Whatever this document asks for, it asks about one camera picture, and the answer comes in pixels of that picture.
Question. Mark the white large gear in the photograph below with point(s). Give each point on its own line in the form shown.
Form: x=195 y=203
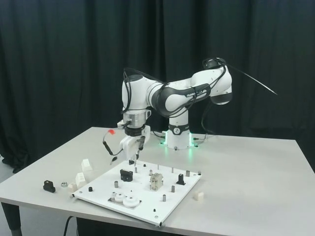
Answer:
x=130 y=200

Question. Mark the small white holder block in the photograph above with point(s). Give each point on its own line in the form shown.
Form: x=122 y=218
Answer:
x=72 y=188
x=198 y=196

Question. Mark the thin metal square peg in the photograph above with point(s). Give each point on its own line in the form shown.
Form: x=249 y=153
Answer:
x=135 y=170

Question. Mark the dark table leg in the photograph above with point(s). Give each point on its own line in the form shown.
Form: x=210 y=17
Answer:
x=9 y=218

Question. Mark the metal BNC plug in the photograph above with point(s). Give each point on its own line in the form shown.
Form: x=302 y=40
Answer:
x=154 y=179

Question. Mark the black D-SUB plug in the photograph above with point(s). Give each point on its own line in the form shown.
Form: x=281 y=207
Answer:
x=49 y=186

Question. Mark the white medium gear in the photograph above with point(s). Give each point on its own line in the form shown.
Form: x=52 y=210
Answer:
x=120 y=197

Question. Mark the metal nut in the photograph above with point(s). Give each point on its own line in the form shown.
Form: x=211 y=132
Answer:
x=64 y=184

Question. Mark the black curtain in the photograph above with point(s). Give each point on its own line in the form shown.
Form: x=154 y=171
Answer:
x=49 y=49

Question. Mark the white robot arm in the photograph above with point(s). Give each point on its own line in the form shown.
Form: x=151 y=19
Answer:
x=137 y=93

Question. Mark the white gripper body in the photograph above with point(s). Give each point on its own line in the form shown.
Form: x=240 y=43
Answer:
x=128 y=146

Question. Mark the white small gear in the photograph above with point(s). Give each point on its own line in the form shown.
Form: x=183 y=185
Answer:
x=113 y=195

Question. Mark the white task board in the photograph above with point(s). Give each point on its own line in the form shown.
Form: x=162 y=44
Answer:
x=142 y=196

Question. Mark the white square peg holder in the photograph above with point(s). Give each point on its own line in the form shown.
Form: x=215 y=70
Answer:
x=86 y=164

